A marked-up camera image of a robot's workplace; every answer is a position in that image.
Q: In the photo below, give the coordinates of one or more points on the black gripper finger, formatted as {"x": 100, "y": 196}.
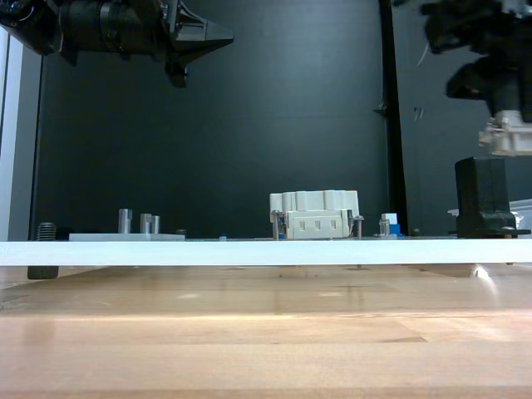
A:
{"x": 199, "y": 29}
{"x": 505, "y": 83}
{"x": 199, "y": 49}

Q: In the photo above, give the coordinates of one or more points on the beige HAN10E connector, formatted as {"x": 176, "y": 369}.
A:
{"x": 511, "y": 141}

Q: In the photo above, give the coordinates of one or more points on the black connector housing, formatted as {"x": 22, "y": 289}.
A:
{"x": 482, "y": 191}

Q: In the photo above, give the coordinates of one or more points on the blue white terminal connector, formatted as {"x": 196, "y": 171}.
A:
{"x": 390, "y": 218}

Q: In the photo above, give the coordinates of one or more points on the beige hub socket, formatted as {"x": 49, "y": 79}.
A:
{"x": 316, "y": 224}

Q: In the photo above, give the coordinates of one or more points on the silver metal peg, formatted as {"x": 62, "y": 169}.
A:
{"x": 156, "y": 226}
{"x": 125, "y": 222}
{"x": 145, "y": 224}

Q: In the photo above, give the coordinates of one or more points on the grey metal plate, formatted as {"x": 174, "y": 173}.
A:
{"x": 124, "y": 237}

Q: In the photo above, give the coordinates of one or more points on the small silver clamp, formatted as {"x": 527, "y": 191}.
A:
{"x": 383, "y": 228}

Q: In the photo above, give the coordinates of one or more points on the blue clamp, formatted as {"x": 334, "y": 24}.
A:
{"x": 282, "y": 234}

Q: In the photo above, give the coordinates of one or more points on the white board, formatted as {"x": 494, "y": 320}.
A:
{"x": 249, "y": 253}

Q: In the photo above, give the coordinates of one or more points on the grey threaded screw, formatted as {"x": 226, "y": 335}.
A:
{"x": 46, "y": 232}

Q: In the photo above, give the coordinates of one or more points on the black rubber foot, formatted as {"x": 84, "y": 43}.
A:
{"x": 41, "y": 273}

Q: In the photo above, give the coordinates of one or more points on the black wall post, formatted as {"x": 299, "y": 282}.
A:
{"x": 392, "y": 124}

